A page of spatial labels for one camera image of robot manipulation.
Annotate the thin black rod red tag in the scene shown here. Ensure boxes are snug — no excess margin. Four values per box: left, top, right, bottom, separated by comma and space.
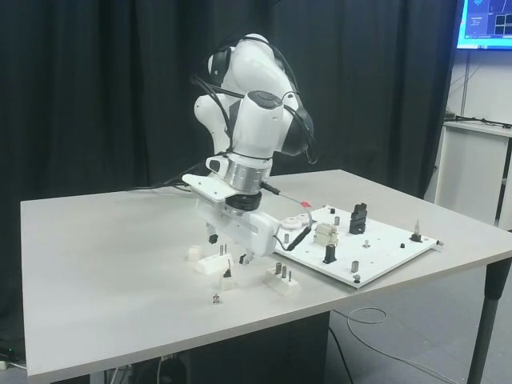
259, 182, 317, 253

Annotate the dark table leg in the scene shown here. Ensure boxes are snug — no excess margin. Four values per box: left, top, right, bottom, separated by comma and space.
466, 259, 502, 384

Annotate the beige waterproof plug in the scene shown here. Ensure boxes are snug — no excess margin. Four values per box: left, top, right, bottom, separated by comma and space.
313, 225, 332, 246

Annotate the black curtain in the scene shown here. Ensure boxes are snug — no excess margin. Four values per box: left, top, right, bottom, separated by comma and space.
0, 0, 459, 361

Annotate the white task board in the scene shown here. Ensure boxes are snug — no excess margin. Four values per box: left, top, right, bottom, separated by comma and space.
274, 205, 443, 290

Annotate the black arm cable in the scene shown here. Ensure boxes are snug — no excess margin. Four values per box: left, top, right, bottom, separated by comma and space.
193, 46, 238, 158
266, 38, 320, 166

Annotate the white three-peg holder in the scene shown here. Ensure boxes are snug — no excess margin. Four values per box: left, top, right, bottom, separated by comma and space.
262, 270, 302, 296

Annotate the blue screen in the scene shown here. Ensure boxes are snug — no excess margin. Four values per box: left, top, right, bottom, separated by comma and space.
454, 0, 512, 51

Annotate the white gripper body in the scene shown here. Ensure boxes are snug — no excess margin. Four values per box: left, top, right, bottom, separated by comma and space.
194, 198, 280, 259

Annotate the black cable on table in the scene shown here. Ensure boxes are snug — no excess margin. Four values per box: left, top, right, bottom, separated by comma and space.
133, 180, 198, 194

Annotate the white cabinet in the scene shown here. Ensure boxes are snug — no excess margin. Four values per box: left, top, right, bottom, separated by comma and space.
433, 118, 512, 232

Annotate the black D-SUB plug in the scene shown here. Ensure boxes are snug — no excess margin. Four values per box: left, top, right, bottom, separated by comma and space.
349, 202, 369, 235

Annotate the long white peg holder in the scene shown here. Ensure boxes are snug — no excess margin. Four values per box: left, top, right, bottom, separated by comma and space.
194, 254, 232, 275

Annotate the grey floor cable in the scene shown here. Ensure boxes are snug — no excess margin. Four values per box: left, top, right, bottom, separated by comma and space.
330, 306, 471, 384

